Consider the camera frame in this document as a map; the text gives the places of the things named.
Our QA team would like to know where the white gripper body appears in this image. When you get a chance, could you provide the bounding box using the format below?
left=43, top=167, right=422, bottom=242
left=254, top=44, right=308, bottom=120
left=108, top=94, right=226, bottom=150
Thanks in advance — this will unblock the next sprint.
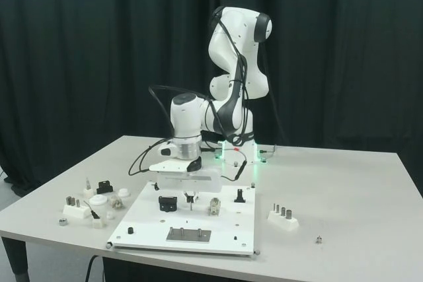
left=155, top=168, right=221, bottom=194

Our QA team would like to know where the white round peg holder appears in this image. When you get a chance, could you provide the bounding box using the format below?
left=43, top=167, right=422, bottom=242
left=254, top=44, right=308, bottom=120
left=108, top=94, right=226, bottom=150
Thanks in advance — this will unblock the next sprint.
left=266, top=211, right=300, bottom=232

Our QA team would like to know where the white square peg holder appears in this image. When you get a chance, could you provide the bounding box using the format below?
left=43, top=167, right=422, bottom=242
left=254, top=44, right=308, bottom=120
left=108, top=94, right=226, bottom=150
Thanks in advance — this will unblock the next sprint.
left=62, top=205, right=92, bottom=221

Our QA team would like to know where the white task board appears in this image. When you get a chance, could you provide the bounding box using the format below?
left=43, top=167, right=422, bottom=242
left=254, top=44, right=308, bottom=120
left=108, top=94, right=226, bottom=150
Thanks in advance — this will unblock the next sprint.
left=105, top=181, right=262, bottom=258

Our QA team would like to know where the black D-SUB plug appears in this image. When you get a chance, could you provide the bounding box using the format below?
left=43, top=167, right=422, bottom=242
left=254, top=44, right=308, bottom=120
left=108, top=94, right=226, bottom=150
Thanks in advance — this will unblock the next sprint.
left=96, top=180, right=115, bottom=195

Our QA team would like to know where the white large gear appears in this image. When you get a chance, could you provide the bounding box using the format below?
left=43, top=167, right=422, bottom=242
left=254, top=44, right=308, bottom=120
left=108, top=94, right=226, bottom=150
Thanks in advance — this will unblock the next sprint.
left=89, top=195, right=108, bottom=209

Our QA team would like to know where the black Ethernet plug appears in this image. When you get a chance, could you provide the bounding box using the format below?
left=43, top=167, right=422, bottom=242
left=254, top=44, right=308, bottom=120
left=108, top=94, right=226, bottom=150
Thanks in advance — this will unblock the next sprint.
left=83, top=200, right=102, bottom=222

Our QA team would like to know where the black table leg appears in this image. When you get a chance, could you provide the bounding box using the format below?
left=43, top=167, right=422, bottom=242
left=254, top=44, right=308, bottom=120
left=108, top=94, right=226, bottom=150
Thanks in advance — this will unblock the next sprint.
left=1, top=237, right=27, bottom=282

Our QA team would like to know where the black curtain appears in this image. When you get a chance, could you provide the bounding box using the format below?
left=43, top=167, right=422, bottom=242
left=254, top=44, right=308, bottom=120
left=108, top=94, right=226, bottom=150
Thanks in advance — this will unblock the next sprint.
left=0, top=0, right=423, bottom=194

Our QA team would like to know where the black looping cable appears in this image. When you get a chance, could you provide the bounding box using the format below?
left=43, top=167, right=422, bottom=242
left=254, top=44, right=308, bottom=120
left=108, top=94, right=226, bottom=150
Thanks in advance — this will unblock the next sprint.
left=128, top=85, right=178, bottom=177

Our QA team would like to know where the black floor cable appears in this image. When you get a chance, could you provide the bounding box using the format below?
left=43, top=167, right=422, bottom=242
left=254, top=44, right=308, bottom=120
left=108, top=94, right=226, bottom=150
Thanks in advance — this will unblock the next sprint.
left=86, top=254, right=100, bottom=282

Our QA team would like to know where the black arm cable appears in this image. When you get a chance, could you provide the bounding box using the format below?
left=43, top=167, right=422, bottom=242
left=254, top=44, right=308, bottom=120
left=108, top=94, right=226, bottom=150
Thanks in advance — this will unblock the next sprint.
left=203, top=11, right=250, bottom=144

